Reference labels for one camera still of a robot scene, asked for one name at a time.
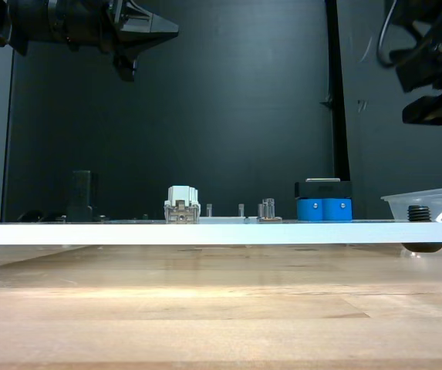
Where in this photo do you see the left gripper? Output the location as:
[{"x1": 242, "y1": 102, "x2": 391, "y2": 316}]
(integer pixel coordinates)
[{"x1": 7, "y1": 0, "x2": 180, "y2": 82}]

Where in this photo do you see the black block with steel top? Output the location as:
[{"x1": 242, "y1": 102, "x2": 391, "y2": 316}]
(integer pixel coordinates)
[{"x1": 294, "y1": 177, "x2": 353, "y2": 202}]

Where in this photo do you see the blue socket block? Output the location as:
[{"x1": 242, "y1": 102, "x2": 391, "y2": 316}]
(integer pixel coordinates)
[
  {"x1": 322, "y1": 197, "x2": 353, "y2": 224},
  {"x1": 296, "y1": 197, "x2": 325, "y2": 223}
]

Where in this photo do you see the black frame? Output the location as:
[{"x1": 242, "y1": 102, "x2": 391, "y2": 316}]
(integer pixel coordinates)
[{"x1": 319, "y1": 0, "x2": 352, "y2": 182}]

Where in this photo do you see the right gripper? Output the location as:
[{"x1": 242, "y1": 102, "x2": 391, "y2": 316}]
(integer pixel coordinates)
[{"x1": 393, "y1": 0, "x2": 442, "y2": 152}]

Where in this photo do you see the beige many-pin connector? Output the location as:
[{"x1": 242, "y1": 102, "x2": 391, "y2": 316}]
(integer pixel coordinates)
[{"x1": 163, "y1": 185, "x2": 201, "y2": 224}]

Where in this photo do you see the white task board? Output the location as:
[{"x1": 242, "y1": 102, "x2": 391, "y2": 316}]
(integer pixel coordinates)
[{"x1": 0, "y1": 215, "x2": 442, "y2": 254}]

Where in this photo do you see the clear peg pair fitting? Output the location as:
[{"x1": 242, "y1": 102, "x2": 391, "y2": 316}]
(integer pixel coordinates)
[{"x1": 257, "y1": 197, "x2": 282, "y2": 224}]

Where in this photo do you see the clear plastic container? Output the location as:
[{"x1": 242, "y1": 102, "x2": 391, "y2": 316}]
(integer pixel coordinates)
[{"x1": 380, "y1": 184, "x2": 442, "y2": 224}]

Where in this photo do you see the tall black block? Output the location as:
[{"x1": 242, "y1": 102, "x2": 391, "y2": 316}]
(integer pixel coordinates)
[{"x1": 67, "y1": 170, "x2": 100, "y2": 222}]

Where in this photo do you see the black threaded stud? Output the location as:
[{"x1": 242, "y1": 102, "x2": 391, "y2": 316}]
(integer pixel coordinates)
[{"x1": 407, "y1": 204, "x2": 433, "y2": 224}]

